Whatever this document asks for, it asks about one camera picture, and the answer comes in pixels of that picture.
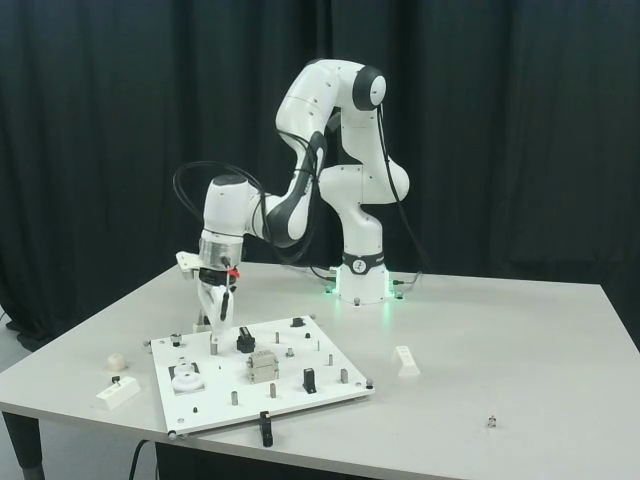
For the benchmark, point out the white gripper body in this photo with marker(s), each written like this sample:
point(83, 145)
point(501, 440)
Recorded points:
point(210, 299)

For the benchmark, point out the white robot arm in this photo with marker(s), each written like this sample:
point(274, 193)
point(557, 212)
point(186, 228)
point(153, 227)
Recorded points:
point(359, 235)

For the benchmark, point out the white peg holder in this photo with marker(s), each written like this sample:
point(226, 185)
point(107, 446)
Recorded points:
point(201, 326)
point(407, 361)

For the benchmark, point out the metal BNC plug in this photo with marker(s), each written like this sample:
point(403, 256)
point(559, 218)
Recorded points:
point(176, 339)

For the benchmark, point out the black D-SUB plug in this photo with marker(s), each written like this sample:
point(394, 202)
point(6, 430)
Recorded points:
point(245, 341)

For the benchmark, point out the white medium gear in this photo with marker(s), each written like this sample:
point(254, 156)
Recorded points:
point(184, 370)

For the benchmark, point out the white large gear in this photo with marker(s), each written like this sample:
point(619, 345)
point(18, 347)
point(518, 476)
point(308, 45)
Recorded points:
point(188, 384)

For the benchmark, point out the white small gear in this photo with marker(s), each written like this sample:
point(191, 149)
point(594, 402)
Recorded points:
point(116, 361)

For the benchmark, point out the white task board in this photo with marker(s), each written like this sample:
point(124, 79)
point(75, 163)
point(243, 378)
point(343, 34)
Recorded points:
point(280, 400)

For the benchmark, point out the black Ethernet plug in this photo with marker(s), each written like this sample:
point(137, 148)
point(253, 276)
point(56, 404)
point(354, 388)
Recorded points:
point(309, 381)

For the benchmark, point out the white holder with black plug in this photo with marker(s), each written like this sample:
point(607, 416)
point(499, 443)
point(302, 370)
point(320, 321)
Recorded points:
point(117, 393)

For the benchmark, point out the black curtain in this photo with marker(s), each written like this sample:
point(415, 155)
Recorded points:
point(100, 125)

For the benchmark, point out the black table leg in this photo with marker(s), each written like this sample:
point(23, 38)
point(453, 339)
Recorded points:
point(22, 445)

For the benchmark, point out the small metal bolt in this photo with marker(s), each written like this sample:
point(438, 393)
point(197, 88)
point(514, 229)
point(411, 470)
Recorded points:
point(492, 422)

